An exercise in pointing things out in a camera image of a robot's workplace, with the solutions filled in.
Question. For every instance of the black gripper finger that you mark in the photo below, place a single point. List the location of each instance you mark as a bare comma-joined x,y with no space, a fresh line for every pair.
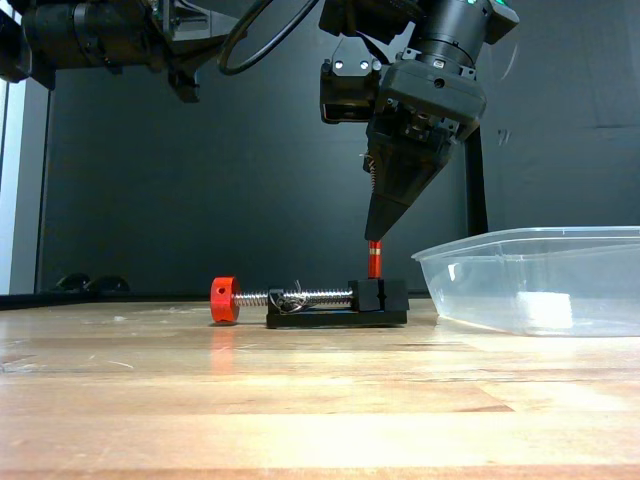
192,59
200,27
405,170

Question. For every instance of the red RCA socket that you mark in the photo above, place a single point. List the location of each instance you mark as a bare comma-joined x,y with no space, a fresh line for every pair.
375,265

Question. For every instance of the black clamp fixture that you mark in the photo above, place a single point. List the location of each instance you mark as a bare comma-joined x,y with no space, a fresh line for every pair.
390,295

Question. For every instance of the clear plastic tub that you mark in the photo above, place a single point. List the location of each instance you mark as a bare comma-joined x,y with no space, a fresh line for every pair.
475,300

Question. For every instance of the white foam block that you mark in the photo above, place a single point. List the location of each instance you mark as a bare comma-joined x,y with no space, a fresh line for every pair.
545,310

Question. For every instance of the silver spring clamp screw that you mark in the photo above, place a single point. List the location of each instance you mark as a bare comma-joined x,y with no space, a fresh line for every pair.
250,299

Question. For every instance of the red round clamp knob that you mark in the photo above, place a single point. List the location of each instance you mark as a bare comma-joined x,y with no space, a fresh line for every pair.
222,305

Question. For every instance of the black frame post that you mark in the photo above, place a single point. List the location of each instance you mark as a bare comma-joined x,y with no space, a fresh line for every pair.
477,200

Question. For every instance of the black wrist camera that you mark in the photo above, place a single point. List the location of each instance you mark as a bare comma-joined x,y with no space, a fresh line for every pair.
345,100

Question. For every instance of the black frame rail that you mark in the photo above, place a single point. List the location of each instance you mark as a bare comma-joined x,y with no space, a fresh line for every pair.
75,299

